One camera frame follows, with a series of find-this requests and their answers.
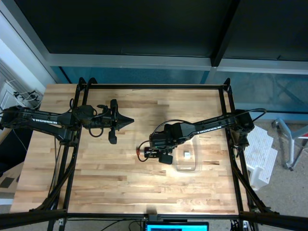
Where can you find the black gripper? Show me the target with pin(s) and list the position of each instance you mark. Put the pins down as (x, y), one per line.
(113, 120)
(161, 144)

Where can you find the white power strip with plugs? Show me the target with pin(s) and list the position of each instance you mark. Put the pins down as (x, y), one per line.
(24, 96)

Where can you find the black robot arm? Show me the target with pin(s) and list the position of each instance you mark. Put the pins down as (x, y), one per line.
(216, 122)
(43, 120)

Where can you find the brown cardboard box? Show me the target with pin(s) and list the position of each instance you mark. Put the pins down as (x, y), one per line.
(12, 172)

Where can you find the black aluminium frame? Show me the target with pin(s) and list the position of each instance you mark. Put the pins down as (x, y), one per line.
(36, 216)

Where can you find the white foam block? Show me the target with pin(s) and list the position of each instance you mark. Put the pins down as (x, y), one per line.
(260, 154)

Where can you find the grey metal stand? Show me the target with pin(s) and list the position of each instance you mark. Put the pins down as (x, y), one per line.
(291, 144)

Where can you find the white hub block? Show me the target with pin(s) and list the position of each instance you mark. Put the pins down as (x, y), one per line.
(187, 155)

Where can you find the black table-level camera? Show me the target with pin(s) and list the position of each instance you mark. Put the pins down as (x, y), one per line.
(152, 217)

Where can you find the laptop screen with blue edge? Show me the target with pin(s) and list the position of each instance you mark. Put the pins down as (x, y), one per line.
(175, 228)

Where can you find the clear plastic tub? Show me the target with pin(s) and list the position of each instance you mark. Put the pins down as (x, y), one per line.
(190, 166)

